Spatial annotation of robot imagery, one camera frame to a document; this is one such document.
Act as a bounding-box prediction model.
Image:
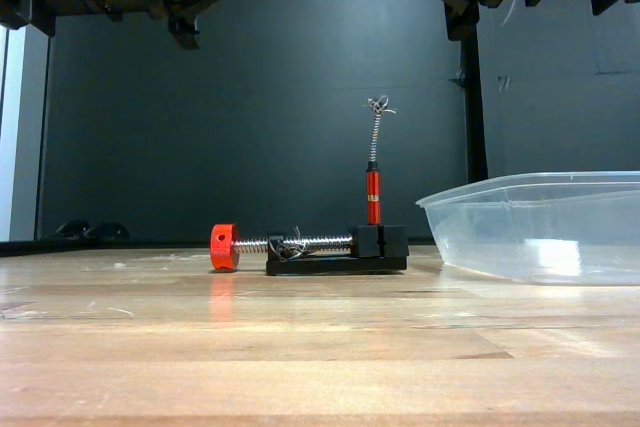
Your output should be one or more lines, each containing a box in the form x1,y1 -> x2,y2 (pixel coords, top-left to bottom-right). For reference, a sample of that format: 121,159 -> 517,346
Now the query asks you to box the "white foam block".
524,237 -> 581,268

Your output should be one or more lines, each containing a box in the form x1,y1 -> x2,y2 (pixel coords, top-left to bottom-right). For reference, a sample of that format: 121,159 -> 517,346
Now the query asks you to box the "black vertical post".
453,11 -> 490,186

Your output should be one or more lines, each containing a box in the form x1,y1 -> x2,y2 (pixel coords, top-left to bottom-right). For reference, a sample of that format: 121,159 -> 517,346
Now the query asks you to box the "clear plastic tub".
415,171 -> 640,287

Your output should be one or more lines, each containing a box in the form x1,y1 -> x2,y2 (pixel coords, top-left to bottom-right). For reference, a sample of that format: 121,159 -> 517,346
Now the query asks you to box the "black clamp with red knob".
208,222 -> 409,277

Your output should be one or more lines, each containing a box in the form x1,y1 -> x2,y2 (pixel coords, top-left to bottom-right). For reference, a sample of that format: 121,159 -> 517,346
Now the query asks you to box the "red RCA socket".
366,194 -> 383,227

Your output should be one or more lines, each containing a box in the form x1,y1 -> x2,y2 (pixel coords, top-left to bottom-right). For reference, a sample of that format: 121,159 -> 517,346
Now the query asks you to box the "red RCA plug braided cable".
360,94 -> 399,197

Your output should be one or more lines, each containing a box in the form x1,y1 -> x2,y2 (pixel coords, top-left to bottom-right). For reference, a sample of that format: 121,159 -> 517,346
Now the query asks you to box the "black metal frame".
0,219 -> 441,251

